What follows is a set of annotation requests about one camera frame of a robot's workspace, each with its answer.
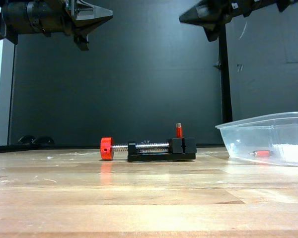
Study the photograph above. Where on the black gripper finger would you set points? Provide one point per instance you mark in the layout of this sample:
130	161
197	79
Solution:
103	13
208	8
89	27
208	21

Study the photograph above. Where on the red RCA connector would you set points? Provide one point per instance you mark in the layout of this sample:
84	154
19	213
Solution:
262	153

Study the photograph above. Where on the red RCA socket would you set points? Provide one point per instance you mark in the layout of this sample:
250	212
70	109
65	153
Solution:
179	131

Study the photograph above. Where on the clear plastic tub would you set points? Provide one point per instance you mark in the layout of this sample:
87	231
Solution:
263	124

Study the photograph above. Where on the black clamp with red knob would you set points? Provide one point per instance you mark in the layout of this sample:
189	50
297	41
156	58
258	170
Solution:
164	156

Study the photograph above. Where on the small white block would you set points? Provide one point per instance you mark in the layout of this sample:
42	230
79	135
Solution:
290	152

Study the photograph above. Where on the black aluminium table frame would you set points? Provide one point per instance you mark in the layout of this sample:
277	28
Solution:
224	86

